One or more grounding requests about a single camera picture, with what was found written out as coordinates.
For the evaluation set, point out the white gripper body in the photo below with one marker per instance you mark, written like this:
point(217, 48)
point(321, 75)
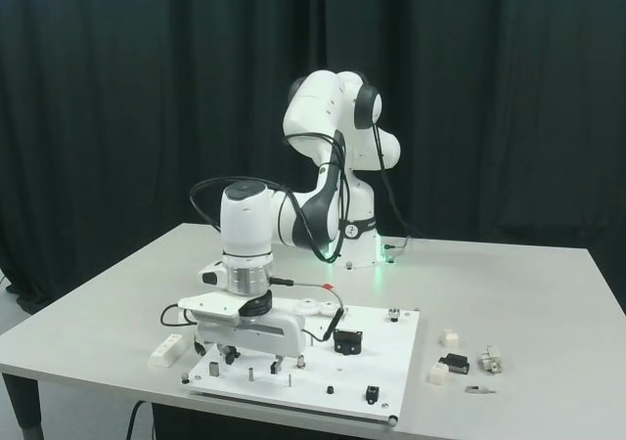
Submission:
point(274, 342)

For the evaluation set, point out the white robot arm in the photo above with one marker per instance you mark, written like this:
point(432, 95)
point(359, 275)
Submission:
point(323, 117)

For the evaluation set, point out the metal square peg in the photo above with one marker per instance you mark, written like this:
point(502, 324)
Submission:
point(213, 370)

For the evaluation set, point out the long white peg holder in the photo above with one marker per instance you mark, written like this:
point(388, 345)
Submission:
point(166, 352)

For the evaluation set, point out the metal BNC plug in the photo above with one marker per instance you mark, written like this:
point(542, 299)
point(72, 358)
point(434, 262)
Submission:
point(301, 362)

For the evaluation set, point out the black USB plug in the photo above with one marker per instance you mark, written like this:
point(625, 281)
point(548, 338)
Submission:
point(199, 348)

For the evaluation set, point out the white medium gear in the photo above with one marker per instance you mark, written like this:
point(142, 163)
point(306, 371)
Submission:
point(307, 306)

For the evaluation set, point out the white large gear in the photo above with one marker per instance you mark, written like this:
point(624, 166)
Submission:
point(330, 309)

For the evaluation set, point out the white task board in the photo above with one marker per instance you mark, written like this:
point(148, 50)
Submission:
point(342, 376)

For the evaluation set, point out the thin black rod red tag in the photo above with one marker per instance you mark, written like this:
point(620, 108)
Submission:
point(337, 320)

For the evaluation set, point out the black D-SUB plug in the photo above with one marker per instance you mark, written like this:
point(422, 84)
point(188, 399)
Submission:
point(348, 341)

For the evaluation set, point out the metal bolt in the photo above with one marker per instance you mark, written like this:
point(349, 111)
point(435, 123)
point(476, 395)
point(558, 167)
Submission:
point(393, 314)

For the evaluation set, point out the small white cube holder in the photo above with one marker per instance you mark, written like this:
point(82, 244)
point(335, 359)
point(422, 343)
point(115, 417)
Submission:
point(450, 338)
point(438, 375)

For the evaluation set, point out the black plug block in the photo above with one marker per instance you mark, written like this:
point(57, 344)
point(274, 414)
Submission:
point(452, 364)

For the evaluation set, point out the small grey metal part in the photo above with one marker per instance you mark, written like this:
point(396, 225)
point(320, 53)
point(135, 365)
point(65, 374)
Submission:
point(480, 389)

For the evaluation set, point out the white grey plug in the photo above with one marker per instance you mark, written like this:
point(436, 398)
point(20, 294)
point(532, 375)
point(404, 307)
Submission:
point(490, 359)

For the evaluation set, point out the dark table leg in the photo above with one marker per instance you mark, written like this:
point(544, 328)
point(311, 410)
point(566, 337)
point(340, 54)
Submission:
point(19, 410)

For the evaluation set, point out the black curtain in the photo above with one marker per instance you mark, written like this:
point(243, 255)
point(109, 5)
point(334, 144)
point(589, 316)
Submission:
point(98, 68)

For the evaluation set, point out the flat white mount plate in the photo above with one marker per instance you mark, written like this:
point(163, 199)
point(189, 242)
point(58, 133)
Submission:
point(210, 308)

